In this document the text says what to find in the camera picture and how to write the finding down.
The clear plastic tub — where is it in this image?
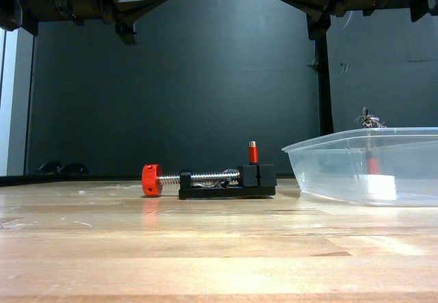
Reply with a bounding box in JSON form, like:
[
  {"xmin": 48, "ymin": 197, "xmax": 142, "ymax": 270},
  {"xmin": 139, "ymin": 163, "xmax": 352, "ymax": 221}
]
[{"xmin": 281, "ymin": 127, "xmax": 438, "ymax": 208}]

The red rca socket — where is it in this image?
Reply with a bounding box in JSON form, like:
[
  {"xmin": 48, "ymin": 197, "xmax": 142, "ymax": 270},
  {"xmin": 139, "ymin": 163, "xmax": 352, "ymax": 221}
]
[{"xmin": 248, "ymin": 141, "xmax": 260, "ymax": 165}]

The grey metal window frame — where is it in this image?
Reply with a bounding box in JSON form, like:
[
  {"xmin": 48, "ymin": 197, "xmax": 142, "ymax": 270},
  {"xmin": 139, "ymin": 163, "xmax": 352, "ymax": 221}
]
[{"xmin": 0, "ymin": 29, "xmax": 35, "ymax": 177}]

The black vise with red knob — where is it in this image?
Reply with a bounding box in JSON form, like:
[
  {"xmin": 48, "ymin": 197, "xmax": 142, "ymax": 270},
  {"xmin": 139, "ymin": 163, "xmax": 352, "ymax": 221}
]
[{"xmin": 142, "ymin": 162, "xmax": 277, "ymax": 200}]

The black vertical post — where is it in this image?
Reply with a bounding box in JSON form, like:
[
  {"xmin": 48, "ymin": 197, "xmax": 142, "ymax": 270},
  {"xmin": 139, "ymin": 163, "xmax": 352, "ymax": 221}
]
[{"xmin": 313, "ymin": 39, "xmax": 335, "ymax": 136}]

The small white block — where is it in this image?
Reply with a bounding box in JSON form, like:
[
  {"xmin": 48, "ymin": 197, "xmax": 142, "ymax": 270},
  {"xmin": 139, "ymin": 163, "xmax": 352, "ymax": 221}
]
[{"xmin": 361, "ymin": 174, "xmax": 398, "ymax": 201}]

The black aluminium frame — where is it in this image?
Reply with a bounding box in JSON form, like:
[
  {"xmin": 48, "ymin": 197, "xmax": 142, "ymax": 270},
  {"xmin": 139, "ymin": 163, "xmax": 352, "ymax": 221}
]
[{"xmin": 0, "ymin": 161, "xmax": 298, "ymax": 187}]

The red rca plug with wire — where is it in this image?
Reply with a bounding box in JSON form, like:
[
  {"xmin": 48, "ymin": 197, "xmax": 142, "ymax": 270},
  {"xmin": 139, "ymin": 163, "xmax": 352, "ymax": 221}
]
[{"xmin": 354, "ymin": 106, "xmax": 388, "ymax": 176}]

